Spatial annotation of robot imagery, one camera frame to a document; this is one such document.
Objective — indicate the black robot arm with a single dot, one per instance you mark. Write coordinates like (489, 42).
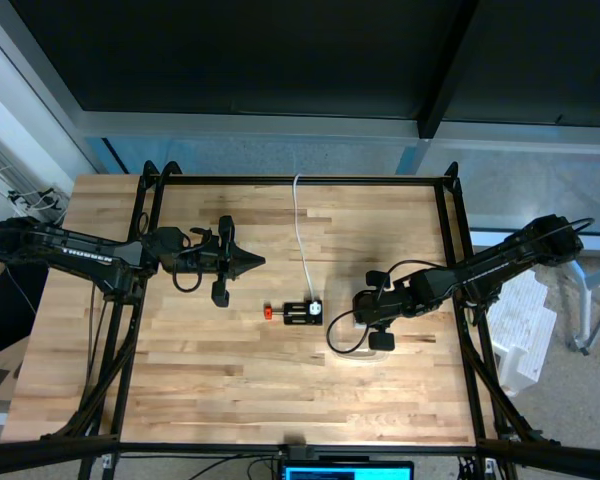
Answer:
(87, 255)
(485, 270)

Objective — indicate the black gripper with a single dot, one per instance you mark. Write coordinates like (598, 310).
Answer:
(380, 306)
(224, 260)

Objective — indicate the clear plastic tub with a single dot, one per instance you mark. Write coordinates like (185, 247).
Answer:
(360, 356)

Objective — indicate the cardboard box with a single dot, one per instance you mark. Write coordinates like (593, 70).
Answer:
(5, 357)

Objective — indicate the black metal frame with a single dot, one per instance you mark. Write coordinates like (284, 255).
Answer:
(205, 180)

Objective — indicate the white receptacle socket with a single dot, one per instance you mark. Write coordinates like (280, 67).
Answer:
(316, 307)

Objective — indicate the black clamp with orange knob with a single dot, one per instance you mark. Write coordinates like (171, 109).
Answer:
(294, 315)

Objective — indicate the laptop screen blue edge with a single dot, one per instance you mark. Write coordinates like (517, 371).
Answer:
(345, 472)

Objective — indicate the grey metal stand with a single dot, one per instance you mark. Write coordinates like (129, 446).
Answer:
(586, 320)

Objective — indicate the white plastic step stool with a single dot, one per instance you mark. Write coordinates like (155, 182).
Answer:
(520, 340)

